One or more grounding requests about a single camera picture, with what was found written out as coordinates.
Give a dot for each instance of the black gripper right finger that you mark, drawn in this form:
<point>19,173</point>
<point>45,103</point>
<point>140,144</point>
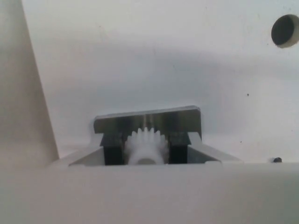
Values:
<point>178,151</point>

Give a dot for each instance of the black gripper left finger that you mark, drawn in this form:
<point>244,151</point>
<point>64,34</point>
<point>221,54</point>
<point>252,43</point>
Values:
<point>114,154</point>

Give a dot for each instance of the white small gear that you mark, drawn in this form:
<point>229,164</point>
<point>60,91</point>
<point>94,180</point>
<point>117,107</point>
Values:
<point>144,144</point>

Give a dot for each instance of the white task board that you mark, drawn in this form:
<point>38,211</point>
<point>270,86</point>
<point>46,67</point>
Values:
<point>163,58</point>

